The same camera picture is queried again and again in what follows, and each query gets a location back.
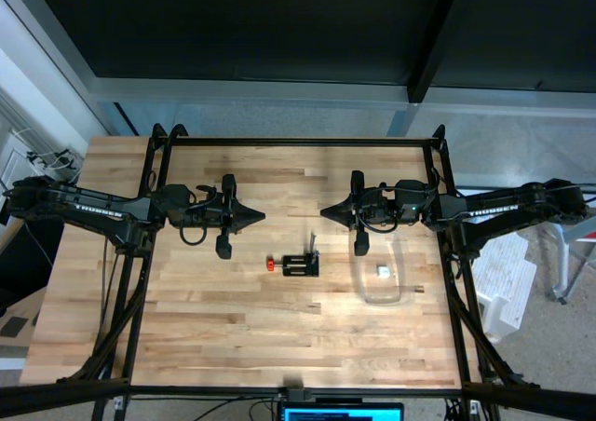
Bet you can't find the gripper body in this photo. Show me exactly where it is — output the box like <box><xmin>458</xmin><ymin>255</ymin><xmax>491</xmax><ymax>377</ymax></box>
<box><xmin>191</xmin><ymin>173</ymin><xmax>239</xmax><ymax>260</ymax></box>
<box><xmin>348</xmin><ymin>170</ymin><xmax>396</xmax><ymax>257</ymax></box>

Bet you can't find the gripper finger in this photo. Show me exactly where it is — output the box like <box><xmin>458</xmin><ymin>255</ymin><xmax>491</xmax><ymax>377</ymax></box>
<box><xmin>319</xmin><ymin>212</ymin><xmax>351</xmax><ymax>230</ymax></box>
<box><xmin>235</xmin><ymin>200</ymin><xmax>267</xmax><ymax>217</ymax></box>
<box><xmin>235</xmin><ymin>215</ymin><xmax>267</xmax><ymax>231</ymax></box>
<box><xmin>319</xmin><ymin>196</ymin><xmax>351</xmax><ymax>214</ymax></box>

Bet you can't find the black clamp with orange knob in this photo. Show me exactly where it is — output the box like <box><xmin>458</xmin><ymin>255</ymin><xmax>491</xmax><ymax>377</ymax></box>
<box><xmin>266</xmin><ymin>254</ymin><xmax>321</xmax><ymax>278</ymax></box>

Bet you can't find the clear plastic tub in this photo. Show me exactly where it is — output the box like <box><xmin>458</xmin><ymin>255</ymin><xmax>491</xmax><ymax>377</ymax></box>
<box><xmin>347</xmin><ymin>232</ymin><xmax>411</xmax><ymax>306</ymax></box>

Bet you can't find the white stepped foam block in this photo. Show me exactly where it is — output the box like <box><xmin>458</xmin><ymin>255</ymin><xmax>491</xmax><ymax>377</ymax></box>
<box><xmin>469</xmin><ymin>232</ymin><xmax>535</xmax><ymax>346</ymax></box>

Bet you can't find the large black case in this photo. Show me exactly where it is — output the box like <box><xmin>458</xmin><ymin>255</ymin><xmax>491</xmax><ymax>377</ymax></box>
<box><xmin>0</xmin><ymin>215</ymin><xmax>64</xmax><ymax>306</ymax></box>

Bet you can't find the grey metal stand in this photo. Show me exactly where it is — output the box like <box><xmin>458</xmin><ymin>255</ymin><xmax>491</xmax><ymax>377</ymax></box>
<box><xmin>539</xmin><ymin>220</ymin><xmax>596</xmax><ymax>306</ymax></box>

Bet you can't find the laptop with blue screen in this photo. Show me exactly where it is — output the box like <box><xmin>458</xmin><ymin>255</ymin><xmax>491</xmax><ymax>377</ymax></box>
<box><xmin>278</xmin><ymin>401</ymin><xmax>405</xmax><ymax>421</ymax></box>

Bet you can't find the brown cardboard box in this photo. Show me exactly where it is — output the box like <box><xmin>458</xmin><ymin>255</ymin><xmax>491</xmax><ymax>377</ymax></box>
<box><xmin>0</xmin><ymin>285</ymin><xmax>47</xmax><ymax>347</ymax></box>

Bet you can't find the red and white panel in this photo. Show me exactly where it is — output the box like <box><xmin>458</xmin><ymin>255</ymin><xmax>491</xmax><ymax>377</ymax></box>
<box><xmin>575</xmin><ymin>215</ymin><xmax>596</xmax><ymax>245</ymax></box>

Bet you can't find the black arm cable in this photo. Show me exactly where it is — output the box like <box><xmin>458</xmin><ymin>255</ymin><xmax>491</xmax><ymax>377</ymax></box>
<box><xmin>356</xmin><ymin>167</ymin><xmax>443</xmax><ymax>234</ymax></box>
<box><xmin>178</xmin><ymin>183</ymin><xmax>218</xmax><ymax>247</ymax></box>

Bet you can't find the white and black cable bundle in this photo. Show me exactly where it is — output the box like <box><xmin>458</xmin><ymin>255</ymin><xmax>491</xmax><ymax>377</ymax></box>
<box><xmin>25</xmin><ymin>146</ymin><xmax>80</xmax><ymax>170</ymax></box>

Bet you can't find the black metal frame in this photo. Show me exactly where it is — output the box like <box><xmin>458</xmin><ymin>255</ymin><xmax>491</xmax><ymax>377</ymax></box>
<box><xmin>0</xmin><ymin>122</ymin><xmax>596</xmax><ymax>421</ymax></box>

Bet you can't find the black table-level camera box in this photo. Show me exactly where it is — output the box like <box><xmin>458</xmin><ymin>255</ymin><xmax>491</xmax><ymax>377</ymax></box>
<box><xmin>283</xmin><ymin>377</ymin><xmax>307</xmax><ymax>401</ymax></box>

